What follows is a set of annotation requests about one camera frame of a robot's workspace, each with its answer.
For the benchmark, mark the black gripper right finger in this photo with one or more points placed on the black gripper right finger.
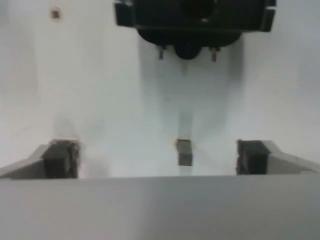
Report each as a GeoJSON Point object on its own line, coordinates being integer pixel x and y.
{"type": "Point", "coordinates": [252, 157]}

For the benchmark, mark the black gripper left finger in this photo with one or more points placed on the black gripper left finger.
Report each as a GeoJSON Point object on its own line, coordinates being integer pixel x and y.
{"type": "Point", "coordinates": [58, 160]}

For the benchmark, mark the white task board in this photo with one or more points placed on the white task board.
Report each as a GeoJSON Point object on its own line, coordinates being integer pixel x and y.
{"type": "Point", "coordinates": [75, 87]}

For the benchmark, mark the metal square peg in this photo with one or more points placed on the metal square peg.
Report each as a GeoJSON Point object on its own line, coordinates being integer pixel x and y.
{"type": "Point", "coordinates": [185, 155]}

